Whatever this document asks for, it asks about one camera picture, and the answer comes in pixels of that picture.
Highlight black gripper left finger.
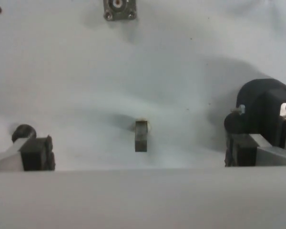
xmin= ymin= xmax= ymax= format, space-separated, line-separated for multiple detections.
xmin=0 ymin=135 xmax=56 ymax=172

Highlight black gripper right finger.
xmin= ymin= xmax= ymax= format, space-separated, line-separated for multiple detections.
xmin=225 ymin=133 xmax=286 ymax=167

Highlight metal square peg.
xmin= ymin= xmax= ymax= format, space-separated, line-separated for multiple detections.
xmin=134 ymin=120 xmax=149 ymax=153

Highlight small black round knob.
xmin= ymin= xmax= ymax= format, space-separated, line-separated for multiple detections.
xmin=11 ymin=123 xmax=38 ymax=145

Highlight black D-SUB plug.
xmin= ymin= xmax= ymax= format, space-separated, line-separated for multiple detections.
xmin=224 ymin=78 xmax=286 ymax=153

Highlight white task board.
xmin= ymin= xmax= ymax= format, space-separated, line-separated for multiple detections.
xmin=0 ymin=0 xmax=286 ymax=171

